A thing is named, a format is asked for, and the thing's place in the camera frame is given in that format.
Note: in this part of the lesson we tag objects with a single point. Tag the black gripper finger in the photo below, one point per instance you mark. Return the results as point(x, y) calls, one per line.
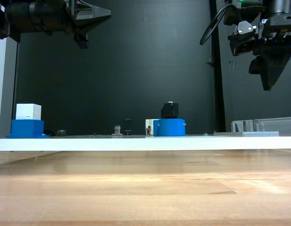
point(95, 18)
point(273, 63)

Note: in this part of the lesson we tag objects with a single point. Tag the clear plastic tub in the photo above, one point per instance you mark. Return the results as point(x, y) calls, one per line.
point(277, 124)

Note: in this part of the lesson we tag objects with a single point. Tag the grey metal plate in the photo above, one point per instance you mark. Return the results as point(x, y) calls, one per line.
point(246, 133)

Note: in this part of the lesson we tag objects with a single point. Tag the black block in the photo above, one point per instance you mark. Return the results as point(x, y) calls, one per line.
point(170, 110)

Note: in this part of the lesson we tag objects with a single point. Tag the white cube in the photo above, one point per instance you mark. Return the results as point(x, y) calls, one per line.
point(27, 111)

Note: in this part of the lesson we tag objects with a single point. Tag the white connector housing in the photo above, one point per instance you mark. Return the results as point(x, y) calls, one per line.
point(150, 123)

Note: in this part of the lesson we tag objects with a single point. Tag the black ribbed knob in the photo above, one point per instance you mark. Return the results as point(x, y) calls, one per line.
point(61, 133)

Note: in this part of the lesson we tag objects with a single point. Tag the blue round holder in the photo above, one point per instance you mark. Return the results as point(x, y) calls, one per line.
point(171, 128)

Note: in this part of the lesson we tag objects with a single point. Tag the blue square holder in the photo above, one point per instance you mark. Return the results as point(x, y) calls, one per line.
point(27, 128)

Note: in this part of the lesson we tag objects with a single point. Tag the white board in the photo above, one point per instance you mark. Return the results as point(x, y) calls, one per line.
point(135, 143)

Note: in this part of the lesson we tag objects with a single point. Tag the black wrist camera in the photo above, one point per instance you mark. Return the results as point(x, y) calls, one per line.
point(242, 44)

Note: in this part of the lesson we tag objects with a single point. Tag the black aluminium frame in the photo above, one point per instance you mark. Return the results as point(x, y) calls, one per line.
point(218, 94)

